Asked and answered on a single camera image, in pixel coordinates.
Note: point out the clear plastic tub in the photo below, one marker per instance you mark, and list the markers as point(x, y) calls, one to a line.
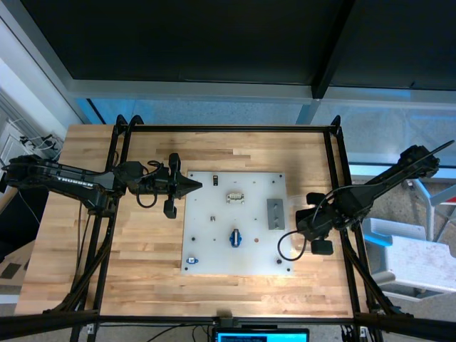
point(294, 203)

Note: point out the white tube frame chair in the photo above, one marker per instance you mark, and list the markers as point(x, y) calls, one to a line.
point(431, 221)

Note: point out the white step stool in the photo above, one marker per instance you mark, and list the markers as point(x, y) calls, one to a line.
point(417, 256)

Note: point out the blue round mount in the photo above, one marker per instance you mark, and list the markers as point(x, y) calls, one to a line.
point(230, 239)

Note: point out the small grey camera bracket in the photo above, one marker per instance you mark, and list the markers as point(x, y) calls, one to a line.
point(224, 315)

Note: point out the cardboard box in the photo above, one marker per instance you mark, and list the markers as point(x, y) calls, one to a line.
point(25, 256)

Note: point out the grey bar holder block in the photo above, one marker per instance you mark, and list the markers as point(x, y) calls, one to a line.
point(275, 222)

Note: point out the blue square mount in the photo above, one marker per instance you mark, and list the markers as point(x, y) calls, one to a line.
point(187, 261)

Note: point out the beige connector housing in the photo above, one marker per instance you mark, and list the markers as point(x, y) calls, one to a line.
point(236, 198)

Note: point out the small black socket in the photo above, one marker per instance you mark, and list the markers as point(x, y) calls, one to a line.
point(215, 181)

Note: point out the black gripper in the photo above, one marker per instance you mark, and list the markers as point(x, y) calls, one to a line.
point(174, 162)
point(322, 247)

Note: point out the black metal frame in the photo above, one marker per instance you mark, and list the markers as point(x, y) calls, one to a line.
point(228, 128)

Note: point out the black case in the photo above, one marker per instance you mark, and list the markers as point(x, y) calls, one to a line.
point(18, 221)

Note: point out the white task board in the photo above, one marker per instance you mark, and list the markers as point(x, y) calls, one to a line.
point(249, 199)

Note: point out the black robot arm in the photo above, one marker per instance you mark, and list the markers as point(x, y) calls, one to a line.
point(71, 180)
point(370, 190)

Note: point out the laptop with blue screen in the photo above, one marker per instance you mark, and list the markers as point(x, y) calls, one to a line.
point(260, 336)

